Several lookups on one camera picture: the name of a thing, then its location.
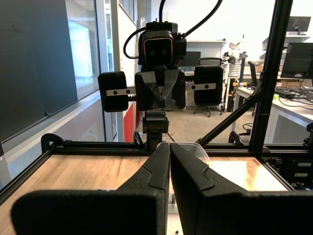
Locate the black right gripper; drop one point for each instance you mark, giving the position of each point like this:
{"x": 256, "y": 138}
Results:
{"x": 112, "y": 93}

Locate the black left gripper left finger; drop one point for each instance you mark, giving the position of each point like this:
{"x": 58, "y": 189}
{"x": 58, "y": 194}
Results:
{"x": 97, "y": 210}

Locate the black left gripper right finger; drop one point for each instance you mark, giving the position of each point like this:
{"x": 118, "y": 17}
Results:
{"x": 244, "y": 213}

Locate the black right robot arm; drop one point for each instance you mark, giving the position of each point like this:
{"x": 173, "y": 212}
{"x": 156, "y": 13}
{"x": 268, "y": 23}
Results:
{"x": 155, "y": 124}

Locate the white taskboard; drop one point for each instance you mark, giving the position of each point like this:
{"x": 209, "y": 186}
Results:
{"x": 173, "y": 215}

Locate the red partition panel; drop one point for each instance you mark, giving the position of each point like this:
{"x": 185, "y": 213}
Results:
{"x": 128, "y": 122}

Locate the black computer monitor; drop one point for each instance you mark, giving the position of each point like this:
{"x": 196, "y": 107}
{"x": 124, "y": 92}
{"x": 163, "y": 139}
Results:
{"x": 298, "y": 61}
{"x": 299, "y": 23}
{"x": 194, "y": 58}

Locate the black office chair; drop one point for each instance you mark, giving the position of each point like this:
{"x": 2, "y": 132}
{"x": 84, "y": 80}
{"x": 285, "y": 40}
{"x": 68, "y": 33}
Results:
{"x": 210, "y": 61}

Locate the clear plastic tub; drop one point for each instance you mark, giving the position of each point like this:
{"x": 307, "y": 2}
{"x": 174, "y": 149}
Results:
{"x": 195, "y": 149}

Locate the white partition panel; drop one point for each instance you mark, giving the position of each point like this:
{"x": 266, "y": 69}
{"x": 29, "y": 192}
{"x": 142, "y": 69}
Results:
{"x": 121, "y": 29}

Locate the striped cloth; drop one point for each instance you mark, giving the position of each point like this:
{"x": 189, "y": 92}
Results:
{"x": 234, "y": 67}

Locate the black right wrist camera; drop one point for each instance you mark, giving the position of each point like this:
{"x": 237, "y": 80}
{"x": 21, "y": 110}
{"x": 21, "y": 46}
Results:
{"x": 158, "y": 49}

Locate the black table frame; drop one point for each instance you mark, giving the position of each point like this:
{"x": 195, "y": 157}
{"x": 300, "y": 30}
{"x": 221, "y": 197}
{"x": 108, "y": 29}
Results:
{"x": 271, "y": 73}

